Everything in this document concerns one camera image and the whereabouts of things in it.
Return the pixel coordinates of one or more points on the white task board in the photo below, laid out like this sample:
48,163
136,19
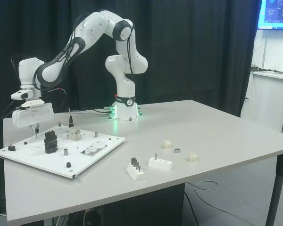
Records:
33,160

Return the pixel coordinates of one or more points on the black table leg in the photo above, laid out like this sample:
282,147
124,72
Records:
279,188

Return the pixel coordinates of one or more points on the black curtain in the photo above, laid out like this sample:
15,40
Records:
202,47

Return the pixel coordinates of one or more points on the white square peg holder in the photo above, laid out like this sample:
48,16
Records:
136,175

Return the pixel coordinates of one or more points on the round metal nut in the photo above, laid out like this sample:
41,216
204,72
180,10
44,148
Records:
177,150

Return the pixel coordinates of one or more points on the thick metal round peg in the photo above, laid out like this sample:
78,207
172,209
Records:
155,156

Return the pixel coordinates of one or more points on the large metal square peg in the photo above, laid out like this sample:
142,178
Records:
133,162

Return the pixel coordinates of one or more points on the flat white mounting plate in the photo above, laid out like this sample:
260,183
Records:
34,103

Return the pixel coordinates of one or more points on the white cabinet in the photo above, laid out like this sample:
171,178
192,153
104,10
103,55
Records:
261,99

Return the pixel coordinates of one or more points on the white medium gear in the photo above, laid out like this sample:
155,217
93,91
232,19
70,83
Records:
92,149

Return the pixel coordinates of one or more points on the small white wrist camera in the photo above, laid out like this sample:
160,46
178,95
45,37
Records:
20,95

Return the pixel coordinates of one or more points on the black D-SUB plug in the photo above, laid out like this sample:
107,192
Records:
50,146

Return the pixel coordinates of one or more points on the blue screen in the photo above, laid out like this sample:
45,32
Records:
276,14

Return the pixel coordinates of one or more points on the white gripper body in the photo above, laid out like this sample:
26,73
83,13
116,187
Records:
33,115

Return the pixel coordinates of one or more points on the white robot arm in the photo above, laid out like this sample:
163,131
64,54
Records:
129,58

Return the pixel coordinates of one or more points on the medium metal square peg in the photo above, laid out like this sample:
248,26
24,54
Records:
136,164

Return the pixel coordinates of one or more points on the white round peg holder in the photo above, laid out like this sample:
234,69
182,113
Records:
160,164

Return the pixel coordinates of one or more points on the thin metal round peg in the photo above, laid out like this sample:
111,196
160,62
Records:
36,135

